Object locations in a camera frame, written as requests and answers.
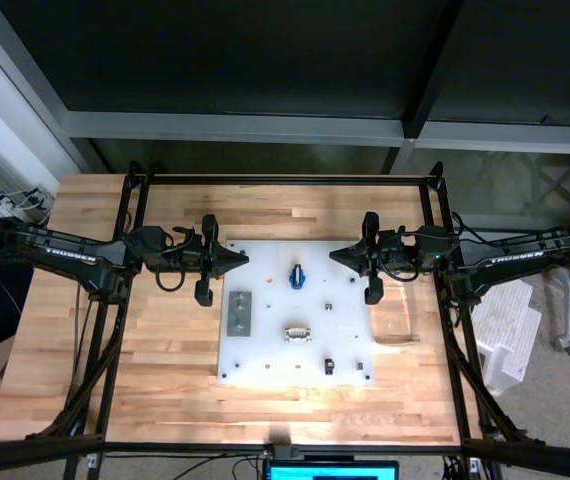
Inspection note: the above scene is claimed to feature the beige many-pin connector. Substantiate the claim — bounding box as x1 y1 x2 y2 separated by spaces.
283 325 312 345

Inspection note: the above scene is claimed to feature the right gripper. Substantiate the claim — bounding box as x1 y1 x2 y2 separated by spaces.
328 212 385 305

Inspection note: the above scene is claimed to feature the blue screen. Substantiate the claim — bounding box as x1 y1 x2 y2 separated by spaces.
263 459 400 480

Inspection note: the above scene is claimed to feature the grey block with pegs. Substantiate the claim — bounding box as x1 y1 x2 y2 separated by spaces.
225 289 254 337

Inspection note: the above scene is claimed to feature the white task board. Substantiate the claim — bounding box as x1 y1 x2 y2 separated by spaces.
216 238 378 387

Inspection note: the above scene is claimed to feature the clear plastic container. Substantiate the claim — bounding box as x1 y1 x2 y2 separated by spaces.
370 292 424 348

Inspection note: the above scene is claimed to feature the blue socket block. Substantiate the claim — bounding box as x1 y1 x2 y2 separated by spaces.
287 263 307 292

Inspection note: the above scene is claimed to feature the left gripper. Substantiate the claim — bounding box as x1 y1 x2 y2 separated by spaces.
193 213 250 307

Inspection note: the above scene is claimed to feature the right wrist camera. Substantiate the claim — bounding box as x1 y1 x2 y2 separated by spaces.
380 229 406 251

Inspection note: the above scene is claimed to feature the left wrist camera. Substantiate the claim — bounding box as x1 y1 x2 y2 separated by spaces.
180 230 204 254

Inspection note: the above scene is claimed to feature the black cable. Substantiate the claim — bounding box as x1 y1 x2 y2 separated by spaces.
394 212 469 246
154 249 187 293
383 257 420 284

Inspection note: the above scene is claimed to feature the black frame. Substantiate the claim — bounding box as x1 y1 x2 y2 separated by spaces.
0 159 570 480

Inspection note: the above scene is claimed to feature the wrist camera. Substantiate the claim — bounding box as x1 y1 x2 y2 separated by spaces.
180 230 204 254
380 229 406 251

